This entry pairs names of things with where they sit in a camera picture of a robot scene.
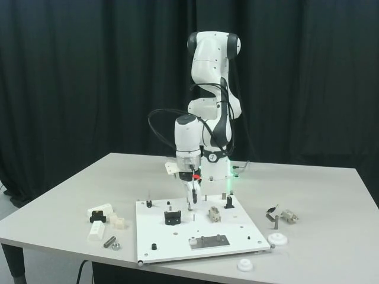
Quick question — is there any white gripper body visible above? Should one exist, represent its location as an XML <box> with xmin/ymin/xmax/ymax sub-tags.
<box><xmin>184</xmin><ymin>180</ymin><xmax>203</xmax><ymax>212</ymax></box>

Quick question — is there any white task board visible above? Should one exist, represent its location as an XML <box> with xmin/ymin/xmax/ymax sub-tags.
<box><xmin>134</xmin><ymin>195</ymin><xmax>271</xmax><ymax>266</ymax></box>

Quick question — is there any white holder with holes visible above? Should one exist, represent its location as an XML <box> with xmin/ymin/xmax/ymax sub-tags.
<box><xmin>86</xmin><ymin>202</ymin><xmax>115</xmax><ymax>218</ymax></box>
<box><xmin>86</xmin><ymin>221</ymin><xmax>105</xmax><ymax>243</ymax></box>

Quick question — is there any white medium gear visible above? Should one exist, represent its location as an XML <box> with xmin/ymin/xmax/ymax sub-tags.
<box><xmin>237</xmin><ymin>258</ymin><xmax>255</xmax><ymax>272</ymax></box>

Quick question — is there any black plug with brass face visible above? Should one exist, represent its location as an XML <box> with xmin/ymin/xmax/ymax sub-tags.
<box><xmin>89</xmin><ymin>209</ymin><xmax>107</xmax><ymax>224</ymax></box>

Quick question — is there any white large gear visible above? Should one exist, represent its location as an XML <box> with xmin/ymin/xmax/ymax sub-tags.
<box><xmin>266</xmin><ymin>233</ymin><xmax>288</xmax><ymax>247</ymax></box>

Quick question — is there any black table leg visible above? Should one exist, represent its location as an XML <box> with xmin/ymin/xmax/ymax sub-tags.
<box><xmin>1</xmin><ymin>243</ymin><xmax>26</xmax><ymax>284</ymax></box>

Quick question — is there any black base cable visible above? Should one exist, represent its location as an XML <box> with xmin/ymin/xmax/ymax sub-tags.
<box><xmin>232</xmin><ymin>160</ymin><xmax>251</xmax><ymax>173</ymax></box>

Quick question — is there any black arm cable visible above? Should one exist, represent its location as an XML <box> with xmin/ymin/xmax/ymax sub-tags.
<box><xmin>147</xmin><ymin>82</ymin><xmax>235</xmax><ymax>154</ymax></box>

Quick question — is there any black floor cable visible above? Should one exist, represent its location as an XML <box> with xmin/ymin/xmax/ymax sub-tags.
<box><xmin>77</xmin><ymin>259</ymin><xmax>91</xmax><ymax>284</ymax></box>

